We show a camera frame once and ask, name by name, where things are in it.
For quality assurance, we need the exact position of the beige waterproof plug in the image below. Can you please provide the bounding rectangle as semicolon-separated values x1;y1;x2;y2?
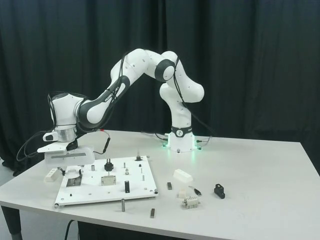
181;196;200;209

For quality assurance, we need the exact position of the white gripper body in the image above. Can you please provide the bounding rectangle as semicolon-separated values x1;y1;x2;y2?
44;147;96;168

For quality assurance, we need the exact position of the black looped wrist cable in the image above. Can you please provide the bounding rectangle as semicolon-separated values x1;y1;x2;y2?
15;131;56;164

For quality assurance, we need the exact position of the white large gear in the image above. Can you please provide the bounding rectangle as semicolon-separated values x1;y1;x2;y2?
65;167;82;179

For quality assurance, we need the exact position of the black curtain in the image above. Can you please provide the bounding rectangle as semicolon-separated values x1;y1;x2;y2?
0;0;320;177

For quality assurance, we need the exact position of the USB plug with short cable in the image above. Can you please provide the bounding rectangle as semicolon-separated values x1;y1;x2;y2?
188;185;203;197

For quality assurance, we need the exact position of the black cable at arm foot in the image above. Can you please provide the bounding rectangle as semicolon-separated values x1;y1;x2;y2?
141;131;213;146

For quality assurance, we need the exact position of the thin black rod on wire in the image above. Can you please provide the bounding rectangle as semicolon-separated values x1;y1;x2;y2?
95;128;111;154

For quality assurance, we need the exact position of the black D-SUB plug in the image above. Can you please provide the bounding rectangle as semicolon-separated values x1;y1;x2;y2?
213;183;226;200

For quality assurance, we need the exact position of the large white holder block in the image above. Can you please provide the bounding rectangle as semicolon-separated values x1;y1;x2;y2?
173;168;194;185

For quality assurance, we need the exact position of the black table leg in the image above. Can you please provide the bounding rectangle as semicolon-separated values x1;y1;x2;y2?
0;205;21;240

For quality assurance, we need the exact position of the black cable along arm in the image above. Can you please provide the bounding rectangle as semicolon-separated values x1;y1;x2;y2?
104;53;213;141

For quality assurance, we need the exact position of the white task board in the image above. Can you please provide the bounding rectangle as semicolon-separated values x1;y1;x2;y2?
52;155;159;209

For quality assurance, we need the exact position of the black cable under table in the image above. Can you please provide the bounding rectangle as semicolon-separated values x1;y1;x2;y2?
65;219;79;240

